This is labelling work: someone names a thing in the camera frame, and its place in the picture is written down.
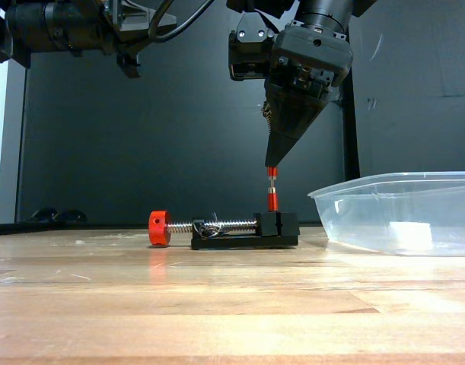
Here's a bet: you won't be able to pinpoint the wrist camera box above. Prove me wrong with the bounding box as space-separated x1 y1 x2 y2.
227 13 275 81

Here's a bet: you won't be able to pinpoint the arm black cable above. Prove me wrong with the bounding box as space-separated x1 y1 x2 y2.
147 0 218 43

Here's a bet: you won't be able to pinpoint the tangled thin wires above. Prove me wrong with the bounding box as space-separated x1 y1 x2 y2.
199 211 225 241

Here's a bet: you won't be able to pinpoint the clear plastic tub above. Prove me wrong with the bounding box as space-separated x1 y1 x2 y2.
307 170 465 258

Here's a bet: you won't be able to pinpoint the black clamp with red knob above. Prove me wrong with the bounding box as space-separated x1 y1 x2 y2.
148 210 300 251

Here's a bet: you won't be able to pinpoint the black aluminium frame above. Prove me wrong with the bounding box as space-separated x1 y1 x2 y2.
0 207 153 236

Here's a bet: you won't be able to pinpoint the black wall post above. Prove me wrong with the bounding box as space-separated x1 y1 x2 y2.
342 71 361 182

